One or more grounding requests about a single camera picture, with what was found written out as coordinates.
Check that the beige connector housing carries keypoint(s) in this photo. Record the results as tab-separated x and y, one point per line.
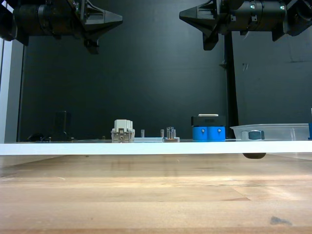
122	131

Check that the silver M12 hex nut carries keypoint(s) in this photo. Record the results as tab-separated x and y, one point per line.
256	135

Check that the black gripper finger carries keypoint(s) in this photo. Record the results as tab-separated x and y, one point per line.
202	14
204	26
102	18
102	28

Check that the blue mount with black connector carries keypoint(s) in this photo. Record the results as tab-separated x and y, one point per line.
208	132

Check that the black aluminium frame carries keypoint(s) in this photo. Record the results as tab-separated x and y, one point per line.
231	85

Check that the white window frame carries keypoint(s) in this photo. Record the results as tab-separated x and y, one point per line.
12	97

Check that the white board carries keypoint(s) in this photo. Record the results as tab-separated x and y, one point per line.
122	148

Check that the black rubber foot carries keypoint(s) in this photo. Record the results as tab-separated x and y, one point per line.
254	155

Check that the clear plastic tub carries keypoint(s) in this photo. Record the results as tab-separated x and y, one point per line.
280	132

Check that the aluminium plate with posts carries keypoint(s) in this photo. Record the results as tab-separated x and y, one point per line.
148	140

